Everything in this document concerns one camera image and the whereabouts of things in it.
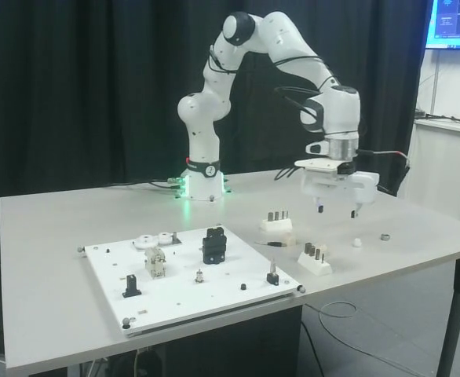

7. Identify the black base cable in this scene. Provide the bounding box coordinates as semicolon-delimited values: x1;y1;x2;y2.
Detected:
146;178;187;192

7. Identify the grey floor cable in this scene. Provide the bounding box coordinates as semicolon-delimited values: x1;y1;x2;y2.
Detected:
303;301;376;377

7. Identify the blue screen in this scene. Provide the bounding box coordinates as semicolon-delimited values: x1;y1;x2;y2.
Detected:
425;0;460;51

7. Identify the black D-SUB plug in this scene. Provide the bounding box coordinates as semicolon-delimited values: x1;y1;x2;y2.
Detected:
201;226;228;267

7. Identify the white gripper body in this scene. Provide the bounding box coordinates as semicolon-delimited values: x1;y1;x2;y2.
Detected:
301;169;380;205

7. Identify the white large gear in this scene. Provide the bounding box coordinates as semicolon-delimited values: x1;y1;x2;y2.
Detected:
133;233;158;250

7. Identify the black curtain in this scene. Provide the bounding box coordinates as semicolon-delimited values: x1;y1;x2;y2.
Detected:
0;0;437;357

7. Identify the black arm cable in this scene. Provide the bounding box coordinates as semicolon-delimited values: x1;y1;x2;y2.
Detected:
273;86;319;119
273;163;306;182

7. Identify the white task board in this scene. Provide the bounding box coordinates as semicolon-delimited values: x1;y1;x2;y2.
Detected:
76;225;306;339

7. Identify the white peg holder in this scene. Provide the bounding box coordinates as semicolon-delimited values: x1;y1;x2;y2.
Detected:
258;217;294;235
297;252;334;276

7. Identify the beige waterproof plug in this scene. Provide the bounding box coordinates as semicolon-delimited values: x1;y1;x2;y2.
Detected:
144;246;165;280

